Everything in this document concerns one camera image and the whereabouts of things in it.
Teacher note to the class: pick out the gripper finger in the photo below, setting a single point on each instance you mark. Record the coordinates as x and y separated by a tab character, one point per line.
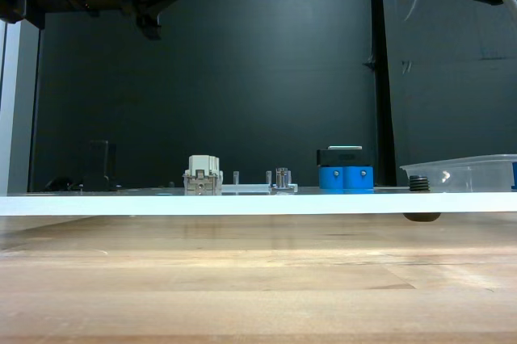
161	0

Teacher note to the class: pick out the beige connector housing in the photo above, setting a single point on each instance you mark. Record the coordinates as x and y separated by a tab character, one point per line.
202	170

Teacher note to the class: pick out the clear plastic container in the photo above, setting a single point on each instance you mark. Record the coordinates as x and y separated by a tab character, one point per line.
464	174

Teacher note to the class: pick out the small metal connector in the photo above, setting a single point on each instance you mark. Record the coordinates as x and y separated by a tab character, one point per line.
282	178

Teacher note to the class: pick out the small metal pin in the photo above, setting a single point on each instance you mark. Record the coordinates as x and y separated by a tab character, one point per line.
236	177
268	177

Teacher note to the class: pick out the white board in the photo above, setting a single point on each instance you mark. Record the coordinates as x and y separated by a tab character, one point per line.
161	202

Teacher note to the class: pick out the blue and white rj45 socket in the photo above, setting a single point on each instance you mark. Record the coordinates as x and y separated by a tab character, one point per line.
514	176

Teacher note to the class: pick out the black screw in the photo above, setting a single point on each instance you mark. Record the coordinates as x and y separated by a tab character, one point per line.
419	183

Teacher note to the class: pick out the blue and black socket block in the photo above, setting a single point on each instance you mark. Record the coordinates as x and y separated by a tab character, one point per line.
345	176

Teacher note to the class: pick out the black rubber foot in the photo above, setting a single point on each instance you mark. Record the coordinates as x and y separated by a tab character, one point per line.
421	217

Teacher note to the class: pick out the black wall post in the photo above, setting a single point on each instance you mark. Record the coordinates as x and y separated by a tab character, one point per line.
381	77

